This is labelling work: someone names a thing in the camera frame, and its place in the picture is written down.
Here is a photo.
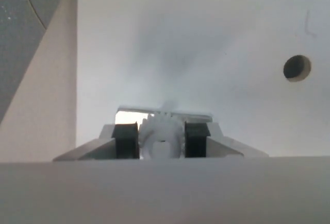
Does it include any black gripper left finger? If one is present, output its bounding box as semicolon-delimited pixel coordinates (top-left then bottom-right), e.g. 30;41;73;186
53;122;139;161

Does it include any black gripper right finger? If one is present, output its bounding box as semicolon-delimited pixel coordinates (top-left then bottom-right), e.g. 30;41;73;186
184;120;269;159

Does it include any white small gear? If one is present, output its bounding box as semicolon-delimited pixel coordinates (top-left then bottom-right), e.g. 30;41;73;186
138;113;186;160

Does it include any white task board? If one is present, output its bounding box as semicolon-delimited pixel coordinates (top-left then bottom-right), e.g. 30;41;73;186
76;0;330;158

